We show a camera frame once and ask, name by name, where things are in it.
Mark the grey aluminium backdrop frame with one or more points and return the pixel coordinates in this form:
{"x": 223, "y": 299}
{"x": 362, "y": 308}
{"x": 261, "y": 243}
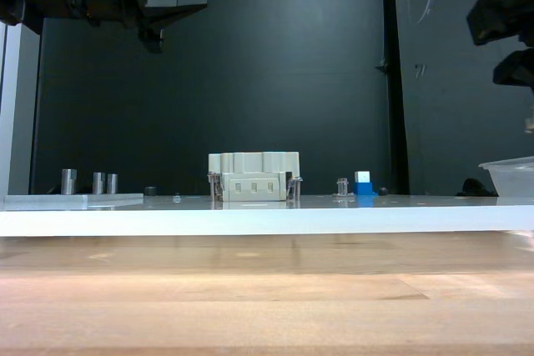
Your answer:
{"x": 16, "y": 122}

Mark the small blue holder white cube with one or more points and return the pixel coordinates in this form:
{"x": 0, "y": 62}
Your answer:
{"x": 363, "y": 189}

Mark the white plastic board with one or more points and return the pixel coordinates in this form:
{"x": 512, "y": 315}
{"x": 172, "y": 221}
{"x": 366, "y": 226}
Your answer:
{"x": 125, "y": 222}

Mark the black screw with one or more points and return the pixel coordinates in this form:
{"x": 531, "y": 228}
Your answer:
{"x": 150, "y": 191}
{"x": 382, "y": 192}

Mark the beige connector base housing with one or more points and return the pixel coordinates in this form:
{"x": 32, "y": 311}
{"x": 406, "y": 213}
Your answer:
{"x": 250, "y": 185}

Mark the clear plastic tub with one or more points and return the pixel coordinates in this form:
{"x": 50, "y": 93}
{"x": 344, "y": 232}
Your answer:
{"x": 513, "y": 176}

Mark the silver metal post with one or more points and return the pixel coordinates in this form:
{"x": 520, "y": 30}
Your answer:
{"x": 98, "y": 184}
{"x": 69, "y": 183}
{"x": 112, "y": 185}

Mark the black upright post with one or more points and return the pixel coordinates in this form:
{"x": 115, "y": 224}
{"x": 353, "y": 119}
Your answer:
{"x": 394, "y": 81}

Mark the grey metal plate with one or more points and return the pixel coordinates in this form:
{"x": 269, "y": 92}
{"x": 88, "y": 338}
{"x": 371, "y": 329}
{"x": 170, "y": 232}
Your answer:
{"x": 41, "y": 202}

